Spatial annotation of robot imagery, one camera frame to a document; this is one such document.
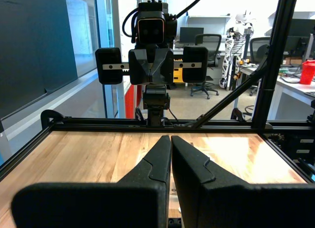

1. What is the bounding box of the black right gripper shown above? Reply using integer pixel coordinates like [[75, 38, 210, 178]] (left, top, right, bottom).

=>
[[95, 42, 209, 85]]

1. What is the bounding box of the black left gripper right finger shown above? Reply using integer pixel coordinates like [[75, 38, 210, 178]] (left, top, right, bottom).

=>
[[171, 135, 315, 228]]

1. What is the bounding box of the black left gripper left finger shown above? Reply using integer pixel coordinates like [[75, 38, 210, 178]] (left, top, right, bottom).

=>
[[11, 135, 172, 228]]

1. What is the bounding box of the yellow cabinet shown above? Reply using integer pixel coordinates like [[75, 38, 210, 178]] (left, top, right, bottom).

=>
[[173, 67, 186, 84]]

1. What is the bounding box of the red cabinet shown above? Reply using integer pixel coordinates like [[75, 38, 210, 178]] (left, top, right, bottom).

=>
[[125, 84, 143, 118]]

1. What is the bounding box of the black computer monitor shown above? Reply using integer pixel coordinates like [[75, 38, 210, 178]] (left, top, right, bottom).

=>
[[283, 18, 315, 60], [179, 27, 204, 44]]

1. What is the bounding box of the black mesh office chair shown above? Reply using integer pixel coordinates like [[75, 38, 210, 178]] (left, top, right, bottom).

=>
[[249, 36, 271, 97], [189, 33, 222, 100]]

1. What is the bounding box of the black controller box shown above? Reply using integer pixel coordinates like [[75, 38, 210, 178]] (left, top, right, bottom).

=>
[[267, 131, 315, 164]]

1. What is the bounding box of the white lattice robot figure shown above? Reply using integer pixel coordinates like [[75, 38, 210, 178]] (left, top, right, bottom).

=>
[[220, 10, 256, 89]]

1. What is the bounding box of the glass window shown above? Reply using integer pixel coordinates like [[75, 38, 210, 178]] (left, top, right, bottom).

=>
[[64, 0, 124, 119]]

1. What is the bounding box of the white office desk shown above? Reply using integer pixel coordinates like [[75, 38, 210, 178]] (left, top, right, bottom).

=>
[[240, 65, 315, 120]]

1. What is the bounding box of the red plastic cup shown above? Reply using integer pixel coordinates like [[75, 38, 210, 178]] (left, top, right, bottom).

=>
[[299, 60, 315, 85]]

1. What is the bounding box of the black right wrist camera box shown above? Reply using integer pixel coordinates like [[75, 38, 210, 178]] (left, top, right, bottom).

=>
[[137, 12, 165, 43]]

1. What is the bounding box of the black aluminium table frame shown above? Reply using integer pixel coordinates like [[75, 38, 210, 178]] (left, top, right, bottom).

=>
[[0, 0, 315, 184]]

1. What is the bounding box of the black frame corner bracket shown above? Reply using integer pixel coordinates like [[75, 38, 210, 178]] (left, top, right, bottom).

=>
[[40, 109, 65, 130]]

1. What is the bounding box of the dark wall panel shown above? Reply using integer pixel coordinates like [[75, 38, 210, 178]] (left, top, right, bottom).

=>
[[0, 0, 79, 119]]

